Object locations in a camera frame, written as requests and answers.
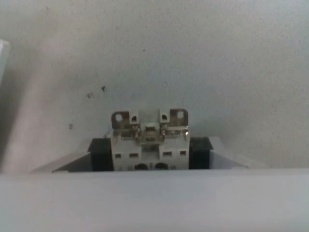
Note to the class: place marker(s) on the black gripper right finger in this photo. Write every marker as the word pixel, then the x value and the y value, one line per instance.
pixel 200 154

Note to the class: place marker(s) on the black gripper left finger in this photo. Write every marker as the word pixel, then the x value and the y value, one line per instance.
pixel 101 154

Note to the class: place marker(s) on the grey waterproof plug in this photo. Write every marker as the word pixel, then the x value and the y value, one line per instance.
pixel 149 147

